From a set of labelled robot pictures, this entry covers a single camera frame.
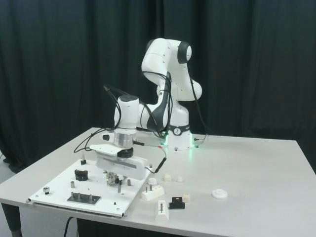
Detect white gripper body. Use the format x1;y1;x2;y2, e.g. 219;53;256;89
95;153;149;180

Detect white round peg holder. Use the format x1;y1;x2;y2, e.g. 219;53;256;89
141;185;165;202

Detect white square peg holder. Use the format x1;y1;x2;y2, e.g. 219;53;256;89
155;199;171;221

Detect black rod with red tag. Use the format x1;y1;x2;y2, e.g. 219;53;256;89
145;145;167;174

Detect white task board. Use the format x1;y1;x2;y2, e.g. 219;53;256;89
26;158;152;219

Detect black D-SUB plug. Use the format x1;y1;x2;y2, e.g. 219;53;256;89
169;196;186;210

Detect white large gear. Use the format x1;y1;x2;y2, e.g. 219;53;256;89
212;188;229;199

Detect dark table leg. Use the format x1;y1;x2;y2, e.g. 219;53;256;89
0;201;21;237

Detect black curtain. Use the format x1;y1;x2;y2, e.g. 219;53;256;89
0;0;316;171

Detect black cable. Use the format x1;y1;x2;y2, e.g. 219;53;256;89
103;71;174;139
73;126;117;154
185;58;209;149
64;216;78;237

